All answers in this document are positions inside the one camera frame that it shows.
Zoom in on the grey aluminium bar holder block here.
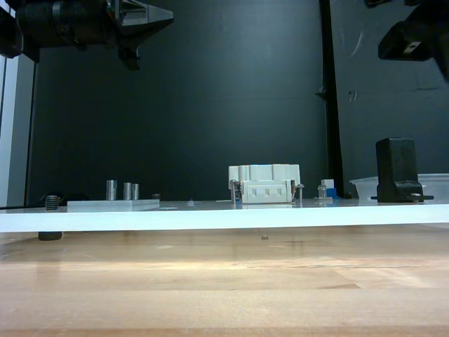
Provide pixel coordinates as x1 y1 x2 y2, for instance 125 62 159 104
65 198 161 211

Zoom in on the white taskboard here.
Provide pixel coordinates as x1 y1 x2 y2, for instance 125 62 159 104
0 198 449 233

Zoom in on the black connector housing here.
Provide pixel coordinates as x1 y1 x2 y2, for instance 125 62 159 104
370 136 435 204

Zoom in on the clear plastic tub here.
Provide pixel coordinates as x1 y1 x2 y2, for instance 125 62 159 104
349 173 449 203

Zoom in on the small blue and white connector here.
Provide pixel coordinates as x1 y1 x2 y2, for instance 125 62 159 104
321 178 340 209

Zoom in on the small silver standoff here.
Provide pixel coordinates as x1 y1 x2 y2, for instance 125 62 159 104
314 184 334 201

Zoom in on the beige multi-pin connector housing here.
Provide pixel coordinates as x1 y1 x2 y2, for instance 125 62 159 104
227 164 302 204

